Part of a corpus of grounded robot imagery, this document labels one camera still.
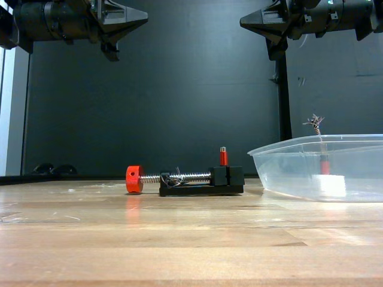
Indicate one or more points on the black clamp with red knob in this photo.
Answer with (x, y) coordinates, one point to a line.
(194, 191)

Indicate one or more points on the white foam block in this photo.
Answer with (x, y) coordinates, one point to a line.
(329, 185)

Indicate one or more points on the black aluminium table frame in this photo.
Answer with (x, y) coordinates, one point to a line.
(60, 178)

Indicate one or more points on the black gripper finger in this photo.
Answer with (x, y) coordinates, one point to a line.
(128, 16)
(119, 34)
(269, 37)
(269, 19)

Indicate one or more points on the clear plastic tub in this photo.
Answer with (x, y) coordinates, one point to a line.
(284, 167)

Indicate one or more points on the black vertical pillar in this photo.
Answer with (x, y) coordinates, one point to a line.
(284, 104)

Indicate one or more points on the red RCA socket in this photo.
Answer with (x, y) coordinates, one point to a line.
(223, 157)

